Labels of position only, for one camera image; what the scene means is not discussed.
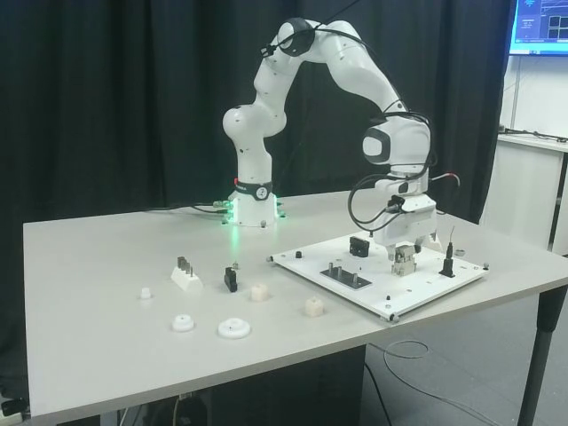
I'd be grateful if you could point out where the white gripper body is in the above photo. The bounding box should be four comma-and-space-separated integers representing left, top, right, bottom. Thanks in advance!
374, 202, 438, 246

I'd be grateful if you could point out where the black USB plug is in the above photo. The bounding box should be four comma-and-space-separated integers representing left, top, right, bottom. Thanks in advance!
442, 225, 457, 268

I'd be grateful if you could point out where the white task board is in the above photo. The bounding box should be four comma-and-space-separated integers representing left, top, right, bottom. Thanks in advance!
265, 230, 489, 321

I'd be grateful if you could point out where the white cabinet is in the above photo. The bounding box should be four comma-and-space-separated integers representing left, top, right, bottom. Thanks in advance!
480, 132, 568, 257

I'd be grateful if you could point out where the black table leg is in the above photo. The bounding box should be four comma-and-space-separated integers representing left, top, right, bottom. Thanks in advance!
517, 288, 558, 426

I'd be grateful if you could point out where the black D-SUB plug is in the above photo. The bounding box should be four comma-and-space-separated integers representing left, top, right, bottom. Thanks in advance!
223, 264, 240, 295

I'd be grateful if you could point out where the black box under table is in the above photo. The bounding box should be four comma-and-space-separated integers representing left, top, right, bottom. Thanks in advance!
194, 343, 369, 426

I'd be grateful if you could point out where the white large gear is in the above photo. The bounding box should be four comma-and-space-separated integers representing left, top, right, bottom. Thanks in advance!
217, 318, 253, 341

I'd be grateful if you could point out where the white square peg holder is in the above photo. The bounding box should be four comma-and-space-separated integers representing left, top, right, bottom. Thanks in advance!
170, 265, 206, 293

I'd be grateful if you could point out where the white medium gear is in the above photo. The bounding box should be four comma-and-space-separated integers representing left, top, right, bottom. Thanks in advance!
170, 312, 196, 333

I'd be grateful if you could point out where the blue screen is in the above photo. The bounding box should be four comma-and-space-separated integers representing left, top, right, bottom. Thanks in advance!
507, 0, 568, 58

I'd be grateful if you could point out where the black curtain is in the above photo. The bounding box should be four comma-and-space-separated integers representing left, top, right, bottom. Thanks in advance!
0, 0, 518, 403

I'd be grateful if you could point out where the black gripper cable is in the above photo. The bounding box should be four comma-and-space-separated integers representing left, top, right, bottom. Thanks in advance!
347, 172, 403, 232

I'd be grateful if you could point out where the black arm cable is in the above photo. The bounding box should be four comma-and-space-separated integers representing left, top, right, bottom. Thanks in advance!
259, 0, 438, 174

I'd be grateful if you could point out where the grey floor cable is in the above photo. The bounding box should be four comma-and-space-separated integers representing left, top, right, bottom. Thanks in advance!
382, 338, 568, 426

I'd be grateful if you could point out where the black base cable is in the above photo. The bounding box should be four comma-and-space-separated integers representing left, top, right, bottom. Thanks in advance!
148, 201, 233, 215

